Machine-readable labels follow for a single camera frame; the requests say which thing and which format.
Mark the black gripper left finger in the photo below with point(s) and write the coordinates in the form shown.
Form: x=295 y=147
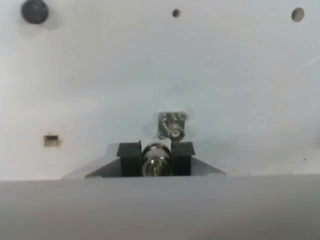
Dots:
x=128 y=161

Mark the metal BNC plug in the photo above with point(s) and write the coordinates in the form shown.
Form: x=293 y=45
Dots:
x=156 y=162

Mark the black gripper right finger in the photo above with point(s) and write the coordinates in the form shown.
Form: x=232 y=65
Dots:
x=182 y=161

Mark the white task board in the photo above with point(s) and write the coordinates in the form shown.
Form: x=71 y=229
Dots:
x=125 y=75

